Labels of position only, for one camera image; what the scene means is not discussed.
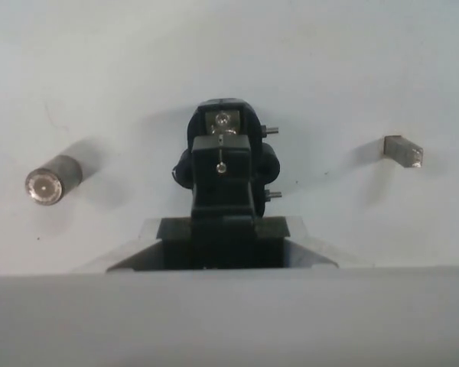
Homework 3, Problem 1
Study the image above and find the white task board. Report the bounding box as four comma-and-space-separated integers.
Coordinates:
0, 0, 459, 278

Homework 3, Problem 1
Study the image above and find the black D-SUB plug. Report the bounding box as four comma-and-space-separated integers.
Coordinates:
171, 97, 282, 269

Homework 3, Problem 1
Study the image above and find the metal square peg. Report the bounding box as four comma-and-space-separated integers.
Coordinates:
382, 134, 425, 169

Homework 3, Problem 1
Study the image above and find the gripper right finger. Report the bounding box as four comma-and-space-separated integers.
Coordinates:
254, 216, 374, 271

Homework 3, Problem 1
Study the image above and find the metal round peg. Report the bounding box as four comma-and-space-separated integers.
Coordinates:
24, 151, 83, 206

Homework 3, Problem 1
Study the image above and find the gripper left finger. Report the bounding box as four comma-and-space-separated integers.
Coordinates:
71, 216, 194, 273

